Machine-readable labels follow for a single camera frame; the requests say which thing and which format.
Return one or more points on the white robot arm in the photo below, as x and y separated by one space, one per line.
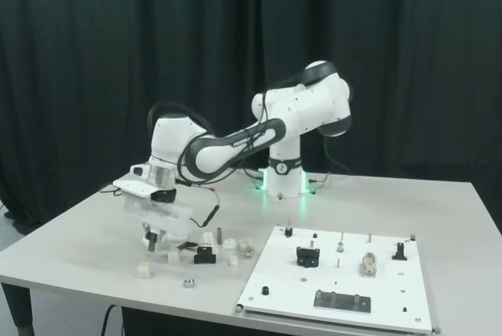
302 116

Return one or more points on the black D-SUB plug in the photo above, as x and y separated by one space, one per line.
204 256

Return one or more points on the metal square peg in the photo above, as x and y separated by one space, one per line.
150 247

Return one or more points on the black curtain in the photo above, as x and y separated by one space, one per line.
117 37

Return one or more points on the metal round peg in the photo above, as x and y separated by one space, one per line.
219 234

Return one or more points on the white task board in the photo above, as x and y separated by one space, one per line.
345 285

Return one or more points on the white peg holder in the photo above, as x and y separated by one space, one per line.
208 242

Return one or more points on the cream cube holder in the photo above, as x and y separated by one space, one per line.
144 270
174 257

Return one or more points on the white small gear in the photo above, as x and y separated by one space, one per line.
229 243
233 261

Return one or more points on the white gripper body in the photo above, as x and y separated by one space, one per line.
164 216

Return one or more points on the black table leg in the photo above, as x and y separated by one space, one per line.
17 308

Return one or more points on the short metal peg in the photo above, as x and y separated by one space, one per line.
319 296
333 297
357 299

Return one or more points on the metal hex nut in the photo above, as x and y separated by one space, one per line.
189 283

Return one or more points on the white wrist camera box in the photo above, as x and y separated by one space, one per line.
140 169

